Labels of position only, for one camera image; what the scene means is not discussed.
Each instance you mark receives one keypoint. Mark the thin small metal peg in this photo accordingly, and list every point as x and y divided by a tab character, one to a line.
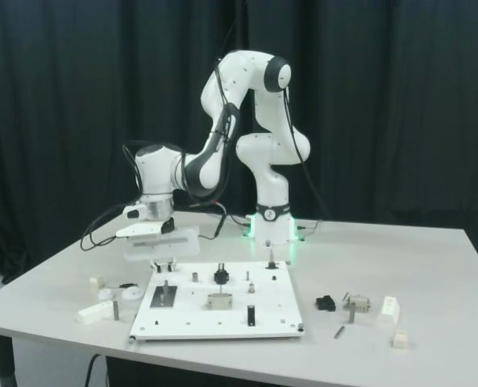
339	331

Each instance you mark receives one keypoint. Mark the white medium gear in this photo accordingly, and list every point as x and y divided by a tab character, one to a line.
133	295

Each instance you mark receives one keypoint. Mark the black curtains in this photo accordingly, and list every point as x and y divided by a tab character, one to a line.
383	101

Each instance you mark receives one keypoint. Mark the small white cube holder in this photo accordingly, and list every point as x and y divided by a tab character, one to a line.
400	338

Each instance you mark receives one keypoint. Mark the flat white mounting plate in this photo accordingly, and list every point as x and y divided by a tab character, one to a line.
140	231

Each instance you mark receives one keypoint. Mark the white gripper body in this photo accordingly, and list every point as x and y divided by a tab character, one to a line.
162	246

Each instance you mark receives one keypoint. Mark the metal round peg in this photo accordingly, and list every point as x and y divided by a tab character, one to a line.
115	309

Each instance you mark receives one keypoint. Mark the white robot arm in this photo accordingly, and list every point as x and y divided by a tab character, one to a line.
268	189

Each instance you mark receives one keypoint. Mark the black BNC plug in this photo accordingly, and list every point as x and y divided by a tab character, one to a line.
221	274

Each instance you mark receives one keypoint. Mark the white large gear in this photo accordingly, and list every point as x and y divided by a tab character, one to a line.
109	294

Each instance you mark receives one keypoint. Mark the long white peg holder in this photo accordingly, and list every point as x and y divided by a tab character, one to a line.
95	314

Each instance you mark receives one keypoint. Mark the white task board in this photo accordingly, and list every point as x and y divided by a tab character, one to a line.
222	318

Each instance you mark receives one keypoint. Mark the small black plug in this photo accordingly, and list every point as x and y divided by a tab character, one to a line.
125	286

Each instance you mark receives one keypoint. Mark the white holder with holes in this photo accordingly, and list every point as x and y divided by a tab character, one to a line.
388	309

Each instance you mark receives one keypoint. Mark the small white wrist camera box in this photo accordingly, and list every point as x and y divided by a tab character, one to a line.
135	211

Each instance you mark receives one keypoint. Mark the small white block holder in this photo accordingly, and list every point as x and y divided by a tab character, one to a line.
96	283

